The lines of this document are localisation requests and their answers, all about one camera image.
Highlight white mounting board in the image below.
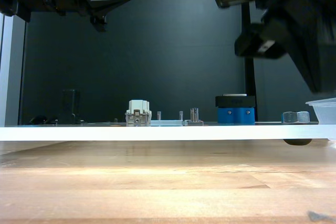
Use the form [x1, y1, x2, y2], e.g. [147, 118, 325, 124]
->
[0, 121, 336, 142]

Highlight blue holder block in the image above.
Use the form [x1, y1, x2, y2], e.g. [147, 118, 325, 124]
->
[217, 107, 255, 125]

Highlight grey metal window post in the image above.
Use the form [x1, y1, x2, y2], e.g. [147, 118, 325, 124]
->
[0, 11, 26, 126]

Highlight silver M12 hex nut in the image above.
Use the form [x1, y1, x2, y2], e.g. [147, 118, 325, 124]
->
[282, 111, 310, 124]

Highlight aluminium bar plate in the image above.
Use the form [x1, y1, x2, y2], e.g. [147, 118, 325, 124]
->
[151, 120, 186, 126]

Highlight grey connector housing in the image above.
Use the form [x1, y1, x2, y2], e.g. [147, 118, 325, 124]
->
[124, 100, 152, 127]

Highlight black rubber board foot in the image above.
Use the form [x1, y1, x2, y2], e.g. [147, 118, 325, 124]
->
[282, 138, 312, 146]

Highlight black vertical pillar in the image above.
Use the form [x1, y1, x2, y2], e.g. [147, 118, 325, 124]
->
[240, 5, 258, 123]

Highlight clear plastic tub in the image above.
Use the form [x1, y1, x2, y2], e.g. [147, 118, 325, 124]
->
[305, 97, 336, 125]

